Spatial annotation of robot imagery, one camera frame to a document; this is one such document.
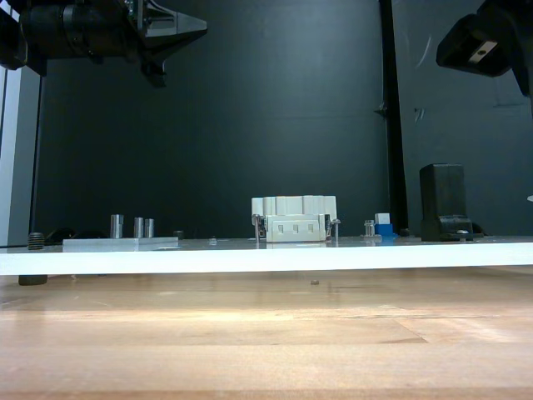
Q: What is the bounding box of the white taskboard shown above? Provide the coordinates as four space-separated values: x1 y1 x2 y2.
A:
0 237 533 278

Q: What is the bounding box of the black rounded knob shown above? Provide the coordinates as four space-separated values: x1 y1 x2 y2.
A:
44 227 77 245

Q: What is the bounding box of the blue and white block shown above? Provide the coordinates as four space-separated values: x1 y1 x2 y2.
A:
374 212 396 245

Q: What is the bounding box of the silver clamp screw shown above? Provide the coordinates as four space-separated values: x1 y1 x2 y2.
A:
361 218 381 240

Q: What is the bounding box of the beige connector housing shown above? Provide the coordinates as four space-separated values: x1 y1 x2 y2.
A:
251 194 337 243

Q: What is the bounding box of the black frame post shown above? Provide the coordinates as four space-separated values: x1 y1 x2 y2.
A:
373 0 410 235

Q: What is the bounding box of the black socket mount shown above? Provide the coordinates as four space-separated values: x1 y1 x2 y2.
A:
418 162 475 243

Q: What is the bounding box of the white wall panel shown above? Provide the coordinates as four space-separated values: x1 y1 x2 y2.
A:
0 65 43 248

